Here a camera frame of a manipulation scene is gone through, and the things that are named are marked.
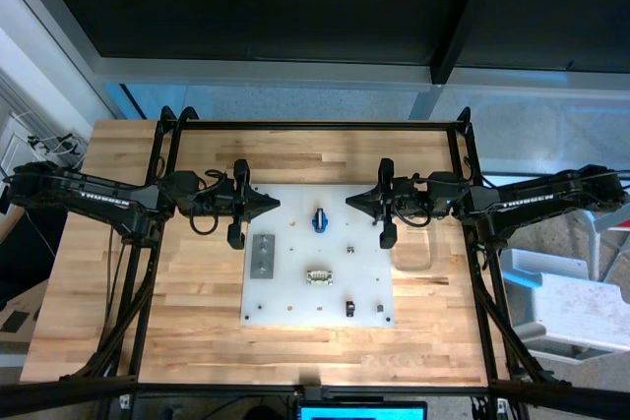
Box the silver multi-pin connector housing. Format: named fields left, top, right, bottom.
left=305, top=269, right=336, bottom=287

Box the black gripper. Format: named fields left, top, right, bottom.
left=345, top=157, right=419, bottom=251
left=214, top=158, right=282, bottom=250

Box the blue-edged screen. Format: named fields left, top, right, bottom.
left=296, top=400, right=429, bottom=420

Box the white step stool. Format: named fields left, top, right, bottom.
left=500, top=246, right=630, bottom=366

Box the grey metal screw block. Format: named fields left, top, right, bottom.
left=250, top=232, right=278, bottom=280

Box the black aluminium frame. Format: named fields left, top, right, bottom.
left=0, top=105, right=630, bottom=420

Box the white task board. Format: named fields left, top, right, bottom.
left=239, top=183, right=398, bottom=329

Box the white cabinet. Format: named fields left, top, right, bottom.
left=0, top=109, right=93, bottom=190

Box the large blue connector mount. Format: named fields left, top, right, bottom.
left=310, top=207, right=331, bottom=235

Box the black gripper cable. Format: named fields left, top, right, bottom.
left=189, top=212, right=221, bottom=237
left=392, top=210, right=432, bottom=230

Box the clear plastic tub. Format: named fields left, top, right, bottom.
left=391, top=198, right=439, bottom=274

